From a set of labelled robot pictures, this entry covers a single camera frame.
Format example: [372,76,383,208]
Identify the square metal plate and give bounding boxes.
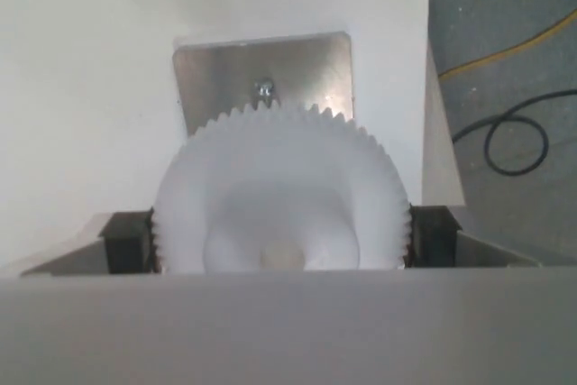
[171,32,356,142]

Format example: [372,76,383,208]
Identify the black looped floor cable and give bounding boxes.
[453,89,577,177]

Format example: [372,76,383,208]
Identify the white large gear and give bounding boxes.
[152,102,414,274]

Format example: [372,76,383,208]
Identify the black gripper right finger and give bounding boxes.
[408,205,546,269]

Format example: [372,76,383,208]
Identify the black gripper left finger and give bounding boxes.
[20,209,158,276]

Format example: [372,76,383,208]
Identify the yellow floor cable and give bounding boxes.
[439,13,577,82]

